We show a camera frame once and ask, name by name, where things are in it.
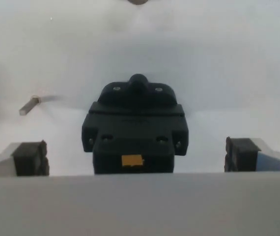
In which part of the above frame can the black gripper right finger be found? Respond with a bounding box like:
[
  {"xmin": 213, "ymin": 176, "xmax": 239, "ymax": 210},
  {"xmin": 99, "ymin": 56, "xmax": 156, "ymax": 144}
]
[{"xmin": 224, "ymin": 136, "xmax": 280, "ymax": 173}]

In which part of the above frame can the white task board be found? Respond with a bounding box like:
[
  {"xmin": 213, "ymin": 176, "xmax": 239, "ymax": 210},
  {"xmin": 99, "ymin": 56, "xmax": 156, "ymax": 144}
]
[{"xmin": 0, "ymin": 0, "xmax": 280, "ymax": 177}]

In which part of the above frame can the metal square peg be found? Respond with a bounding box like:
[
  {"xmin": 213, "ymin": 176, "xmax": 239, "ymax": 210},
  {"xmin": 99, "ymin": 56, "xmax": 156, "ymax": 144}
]
[{"xmin": 19, "ymin": 95, "xmax": 42, "ymax": 116}]

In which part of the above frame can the metal round peg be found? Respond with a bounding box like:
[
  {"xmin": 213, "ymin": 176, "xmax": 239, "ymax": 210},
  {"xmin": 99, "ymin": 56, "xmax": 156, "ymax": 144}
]
[{"xmin": 126, "ymin": 0, "xmax": 149, "ymax": 6}]

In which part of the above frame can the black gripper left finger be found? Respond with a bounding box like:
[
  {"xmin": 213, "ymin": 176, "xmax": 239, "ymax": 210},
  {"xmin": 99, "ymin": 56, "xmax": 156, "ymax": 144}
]
[{"xmin": 0, "ymin": 140, "xmax": 50, "ymax": 177}]

